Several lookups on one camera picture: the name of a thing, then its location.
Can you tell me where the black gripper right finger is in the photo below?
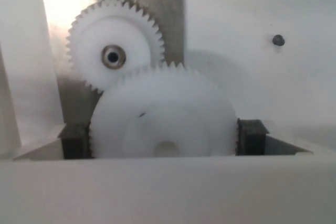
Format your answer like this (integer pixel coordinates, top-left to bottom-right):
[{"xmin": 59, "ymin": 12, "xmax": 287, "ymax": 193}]
[{"xmin": 235, "ymin": 118, "xmax": 315, "ymax": 156}]

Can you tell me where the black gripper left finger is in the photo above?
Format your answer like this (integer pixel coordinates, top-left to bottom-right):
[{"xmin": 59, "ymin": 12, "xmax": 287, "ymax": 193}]
[{"xmin": 12, "ymin": 123, "xmax": 93, "ymax": 161}]

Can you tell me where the white large gear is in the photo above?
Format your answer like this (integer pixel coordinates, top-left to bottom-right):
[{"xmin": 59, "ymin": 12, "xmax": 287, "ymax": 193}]
[{"xmin": 89, "ymin": 62, "xmax": 238, "ymax": 159}]

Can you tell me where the white medium gear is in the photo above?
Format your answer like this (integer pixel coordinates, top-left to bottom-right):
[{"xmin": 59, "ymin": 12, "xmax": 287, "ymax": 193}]
[{"xmin": 65, "ymin": 0, "xmax": 167, "ymax": 96}]

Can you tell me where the white task board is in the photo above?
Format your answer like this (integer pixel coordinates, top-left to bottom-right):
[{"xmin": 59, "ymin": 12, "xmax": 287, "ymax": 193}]
[{"xmin": 0, "ymin": 0, "xmax": 336, "ymax": 161}]

